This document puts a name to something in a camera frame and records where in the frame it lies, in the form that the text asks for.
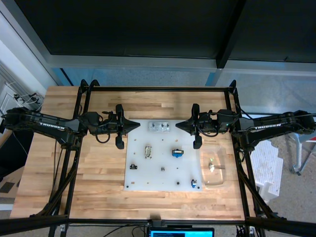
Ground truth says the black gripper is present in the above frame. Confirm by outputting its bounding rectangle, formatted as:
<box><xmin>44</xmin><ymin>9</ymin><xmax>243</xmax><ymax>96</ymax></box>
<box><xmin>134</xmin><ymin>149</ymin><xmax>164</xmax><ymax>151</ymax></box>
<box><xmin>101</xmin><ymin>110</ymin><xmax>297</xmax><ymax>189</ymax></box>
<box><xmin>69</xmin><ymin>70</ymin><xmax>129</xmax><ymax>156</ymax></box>
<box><xmin>102</xmin><ymin>104</ymin><xmax>141</xmax><ymax>151</ymax></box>
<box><xmin>175</xmin><ymin>103</ymin><xmax>215</xmax><ymax>151</ymax></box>

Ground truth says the grey RJ45 connector with cable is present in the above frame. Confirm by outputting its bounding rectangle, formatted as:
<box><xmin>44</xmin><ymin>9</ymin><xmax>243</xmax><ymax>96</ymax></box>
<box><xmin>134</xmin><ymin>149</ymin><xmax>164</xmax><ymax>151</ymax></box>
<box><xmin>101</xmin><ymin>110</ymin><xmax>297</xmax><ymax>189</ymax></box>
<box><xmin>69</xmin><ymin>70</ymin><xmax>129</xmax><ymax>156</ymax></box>
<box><xmin>208</xmin><ymin>162</ymin><xmax>226</xmax><ymax>172</ymax></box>

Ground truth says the aluminium socket block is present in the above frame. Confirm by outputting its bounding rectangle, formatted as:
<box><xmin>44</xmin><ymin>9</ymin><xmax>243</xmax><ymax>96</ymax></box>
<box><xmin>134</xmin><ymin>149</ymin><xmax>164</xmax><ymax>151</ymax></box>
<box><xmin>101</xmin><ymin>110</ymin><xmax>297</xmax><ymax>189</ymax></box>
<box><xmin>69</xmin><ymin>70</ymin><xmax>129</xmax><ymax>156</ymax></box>
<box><xmin>147</xmin><ymin>120</ymin><xmax>171</xmax><ymax>133</ymax></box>

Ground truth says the blue and black D-sub socket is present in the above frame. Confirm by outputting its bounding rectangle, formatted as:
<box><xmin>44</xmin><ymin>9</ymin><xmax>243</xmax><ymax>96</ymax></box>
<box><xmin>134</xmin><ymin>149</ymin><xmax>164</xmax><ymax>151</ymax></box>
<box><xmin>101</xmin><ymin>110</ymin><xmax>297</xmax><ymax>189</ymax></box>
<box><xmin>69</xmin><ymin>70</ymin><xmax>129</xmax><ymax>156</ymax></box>
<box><xmin>171</xmin><ymin>148</ymin><xmax>185</xmax><ymax>159</ymax></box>

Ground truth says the white task board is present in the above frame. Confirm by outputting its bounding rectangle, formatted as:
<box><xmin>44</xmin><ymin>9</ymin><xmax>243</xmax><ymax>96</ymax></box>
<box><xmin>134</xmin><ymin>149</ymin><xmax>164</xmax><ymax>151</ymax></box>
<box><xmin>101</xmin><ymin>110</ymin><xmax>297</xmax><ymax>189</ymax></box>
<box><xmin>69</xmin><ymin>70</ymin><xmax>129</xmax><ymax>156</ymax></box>
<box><xmin>122</xmin><ymin>119</ymin><xmax>203</xmax><ymax>193</ymax></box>

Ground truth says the clear plastic tub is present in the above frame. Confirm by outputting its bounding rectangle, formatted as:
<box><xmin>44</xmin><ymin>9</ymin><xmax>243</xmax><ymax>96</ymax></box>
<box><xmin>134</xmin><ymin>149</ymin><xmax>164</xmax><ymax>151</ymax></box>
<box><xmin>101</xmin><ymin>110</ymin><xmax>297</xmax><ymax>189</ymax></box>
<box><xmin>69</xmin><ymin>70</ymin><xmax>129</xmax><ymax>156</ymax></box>
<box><xmin>199</xmin><ymin>145</ymin><xmax>228</xmax><ymax>191</ymax></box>

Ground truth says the white foam packaging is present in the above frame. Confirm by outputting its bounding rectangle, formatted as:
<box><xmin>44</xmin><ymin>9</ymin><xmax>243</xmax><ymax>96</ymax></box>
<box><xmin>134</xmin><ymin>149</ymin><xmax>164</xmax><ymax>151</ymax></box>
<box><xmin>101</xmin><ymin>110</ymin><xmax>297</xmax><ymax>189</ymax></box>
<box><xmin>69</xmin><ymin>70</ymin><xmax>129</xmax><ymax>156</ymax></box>
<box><xmin>250</xmin><ymin>138</ymin><xmax>284</xmax><ymax>204</ymax></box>

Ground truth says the laptop screen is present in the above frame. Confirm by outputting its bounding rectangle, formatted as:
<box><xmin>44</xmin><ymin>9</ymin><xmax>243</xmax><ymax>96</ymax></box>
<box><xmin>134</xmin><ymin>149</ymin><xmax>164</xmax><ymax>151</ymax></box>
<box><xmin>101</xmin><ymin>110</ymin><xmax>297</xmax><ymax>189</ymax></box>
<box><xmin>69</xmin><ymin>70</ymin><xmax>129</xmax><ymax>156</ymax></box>
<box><xmin>148</xmin><ymin>227</ymin><xmax>215</xmax><ymax>237</ymax></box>

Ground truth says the cardboard box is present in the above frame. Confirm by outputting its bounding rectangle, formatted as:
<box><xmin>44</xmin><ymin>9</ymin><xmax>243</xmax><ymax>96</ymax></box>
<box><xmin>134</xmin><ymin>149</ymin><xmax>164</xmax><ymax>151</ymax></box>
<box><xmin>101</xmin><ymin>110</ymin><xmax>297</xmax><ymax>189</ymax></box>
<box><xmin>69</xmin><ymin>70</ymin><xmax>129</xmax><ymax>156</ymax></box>
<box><xmin>0</xmin><ymin>165</ymin><xmax>25</xmax><ymax>198</ymax></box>

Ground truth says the black aluminium frame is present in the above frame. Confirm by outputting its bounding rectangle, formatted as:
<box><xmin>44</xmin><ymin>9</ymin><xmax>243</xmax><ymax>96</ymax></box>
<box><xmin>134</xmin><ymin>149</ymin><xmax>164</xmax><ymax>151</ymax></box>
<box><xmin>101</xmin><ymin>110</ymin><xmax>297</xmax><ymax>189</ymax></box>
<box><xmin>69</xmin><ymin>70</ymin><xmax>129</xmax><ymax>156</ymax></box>
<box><xmin>0</xmin><ymin>79</ymin><xmax>316</xmax><ymax>237</ymax></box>

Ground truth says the small black fixed camera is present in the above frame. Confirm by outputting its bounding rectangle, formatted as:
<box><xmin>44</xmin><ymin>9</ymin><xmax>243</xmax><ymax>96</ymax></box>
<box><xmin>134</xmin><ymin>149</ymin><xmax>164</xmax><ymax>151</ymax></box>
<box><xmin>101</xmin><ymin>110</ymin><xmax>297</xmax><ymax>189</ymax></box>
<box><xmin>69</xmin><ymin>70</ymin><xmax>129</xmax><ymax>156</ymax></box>
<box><xmin>150</xmin><ymin>214</ymin><xmax>165</xmax><ymax>227</ymax></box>

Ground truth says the white cable bundle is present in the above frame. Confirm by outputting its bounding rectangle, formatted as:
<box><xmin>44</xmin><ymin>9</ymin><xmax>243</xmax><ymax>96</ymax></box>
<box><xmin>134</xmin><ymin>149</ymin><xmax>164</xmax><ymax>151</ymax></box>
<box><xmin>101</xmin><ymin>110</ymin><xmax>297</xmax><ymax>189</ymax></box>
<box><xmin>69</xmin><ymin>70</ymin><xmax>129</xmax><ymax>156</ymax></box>
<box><xmin>13</xmin><ymin>92</ymin><xmax>42</xmax><ymax>105</ymax></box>

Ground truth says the grey metal chair frame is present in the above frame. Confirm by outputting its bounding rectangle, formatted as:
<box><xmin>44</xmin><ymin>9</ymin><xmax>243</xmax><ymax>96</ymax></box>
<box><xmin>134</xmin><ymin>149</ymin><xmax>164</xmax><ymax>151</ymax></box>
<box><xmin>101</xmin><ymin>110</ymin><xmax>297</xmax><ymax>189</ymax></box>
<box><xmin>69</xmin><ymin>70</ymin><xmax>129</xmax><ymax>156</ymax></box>
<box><xmin>283</xmin><ymin>122</ymin><xmax>316</xmax><ymax>176</ymax></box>

